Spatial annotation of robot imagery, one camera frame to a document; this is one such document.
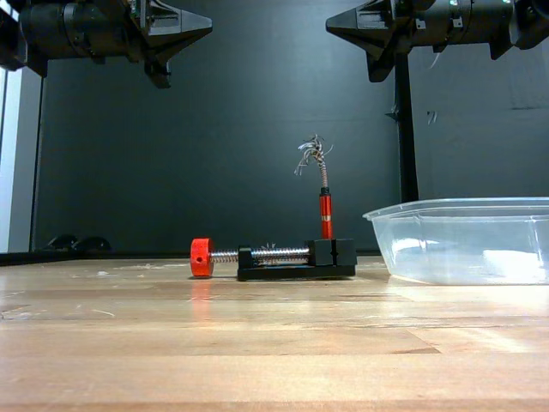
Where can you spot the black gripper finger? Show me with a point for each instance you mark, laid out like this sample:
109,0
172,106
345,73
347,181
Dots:
364,21
188,21

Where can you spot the black vise clamp red knob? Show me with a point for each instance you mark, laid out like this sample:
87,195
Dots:
296,272

